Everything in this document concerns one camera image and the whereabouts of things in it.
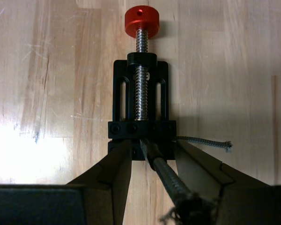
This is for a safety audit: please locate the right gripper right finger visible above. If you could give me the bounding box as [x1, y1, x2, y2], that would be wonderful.
[176, 142, 271, 204]

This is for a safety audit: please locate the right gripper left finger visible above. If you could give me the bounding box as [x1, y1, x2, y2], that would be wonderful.
[65, 139, 133, 225]

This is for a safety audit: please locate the braided USB-C connector cable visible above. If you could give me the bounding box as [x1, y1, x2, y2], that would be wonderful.
[139, 138, 219, 225]

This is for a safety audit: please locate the black vise with red knob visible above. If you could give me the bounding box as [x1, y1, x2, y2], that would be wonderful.
[107, 6, 177, 162]

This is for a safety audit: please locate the silver braided cable piece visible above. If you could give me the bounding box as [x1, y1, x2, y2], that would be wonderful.
[177, 135, 233, 152]

